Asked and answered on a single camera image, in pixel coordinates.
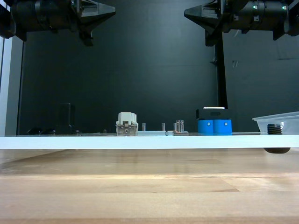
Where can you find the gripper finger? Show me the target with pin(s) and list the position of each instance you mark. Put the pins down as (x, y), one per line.
(105, 11)
(196, 12)

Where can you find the grey connector housing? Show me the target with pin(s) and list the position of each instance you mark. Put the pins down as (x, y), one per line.
(126, 121)

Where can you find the blue black connector socket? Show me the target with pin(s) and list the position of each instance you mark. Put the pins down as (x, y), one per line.
(215, 127)

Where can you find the black pillar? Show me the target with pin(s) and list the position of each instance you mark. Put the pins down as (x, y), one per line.
(220, 81)

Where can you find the black clamp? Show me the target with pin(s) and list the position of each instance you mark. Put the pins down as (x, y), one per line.
(65, 116)

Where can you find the clear plastic tub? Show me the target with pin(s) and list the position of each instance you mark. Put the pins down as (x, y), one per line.
(280, 119)

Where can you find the small metal socket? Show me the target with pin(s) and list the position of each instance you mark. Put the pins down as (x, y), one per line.
(180, 127)

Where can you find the black screw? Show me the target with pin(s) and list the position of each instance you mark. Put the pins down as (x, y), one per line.
(274, 129)

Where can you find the aluminium block with posts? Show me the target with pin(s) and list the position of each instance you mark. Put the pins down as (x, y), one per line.
(151, 133)

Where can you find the black rubber board foot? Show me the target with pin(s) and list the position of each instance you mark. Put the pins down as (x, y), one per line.
(277, 150)

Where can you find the white task board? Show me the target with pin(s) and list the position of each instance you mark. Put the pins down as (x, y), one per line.
(149, 142)

